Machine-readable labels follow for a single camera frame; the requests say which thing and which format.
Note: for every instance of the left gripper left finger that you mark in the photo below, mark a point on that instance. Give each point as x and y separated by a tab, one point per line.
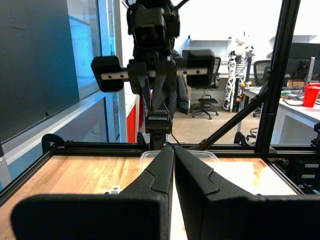
100	215

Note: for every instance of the white task board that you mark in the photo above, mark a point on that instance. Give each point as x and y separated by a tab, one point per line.
237	175

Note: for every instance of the white lattice robot figure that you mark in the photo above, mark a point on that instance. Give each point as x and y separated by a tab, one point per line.
231	82

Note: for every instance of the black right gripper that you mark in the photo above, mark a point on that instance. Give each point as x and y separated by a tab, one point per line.
107	62

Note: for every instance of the black computer monitor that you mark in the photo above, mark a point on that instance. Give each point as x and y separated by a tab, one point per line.
300	52

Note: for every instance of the red partition panel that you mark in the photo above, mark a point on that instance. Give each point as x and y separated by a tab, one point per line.
131	122

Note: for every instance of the dark hanging coat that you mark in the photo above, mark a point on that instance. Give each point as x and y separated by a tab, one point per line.
181	95

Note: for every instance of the red plastic cup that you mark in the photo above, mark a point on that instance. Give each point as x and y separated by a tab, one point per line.
310	96

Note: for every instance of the white office desk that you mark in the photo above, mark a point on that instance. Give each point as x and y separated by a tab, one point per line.
300	112

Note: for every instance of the black aluminium frame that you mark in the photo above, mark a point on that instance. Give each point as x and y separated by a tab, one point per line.
275	75

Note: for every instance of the small hex screw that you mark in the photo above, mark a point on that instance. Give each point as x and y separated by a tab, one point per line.
257	193

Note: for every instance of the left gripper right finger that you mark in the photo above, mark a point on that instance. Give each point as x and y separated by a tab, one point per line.
250	217

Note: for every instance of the white wall shelf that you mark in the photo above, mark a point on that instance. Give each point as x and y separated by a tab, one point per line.
220	41

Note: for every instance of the black office chair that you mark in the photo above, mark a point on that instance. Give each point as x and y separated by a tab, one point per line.
205	101
260	71

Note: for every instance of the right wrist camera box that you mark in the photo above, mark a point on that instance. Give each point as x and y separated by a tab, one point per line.
150	27

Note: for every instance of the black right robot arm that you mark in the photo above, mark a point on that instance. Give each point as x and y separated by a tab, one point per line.
158	125

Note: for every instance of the clear plastic tub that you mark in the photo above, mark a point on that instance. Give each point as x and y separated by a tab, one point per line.
205	157

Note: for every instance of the black control box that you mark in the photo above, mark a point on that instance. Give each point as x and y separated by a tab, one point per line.
287	172

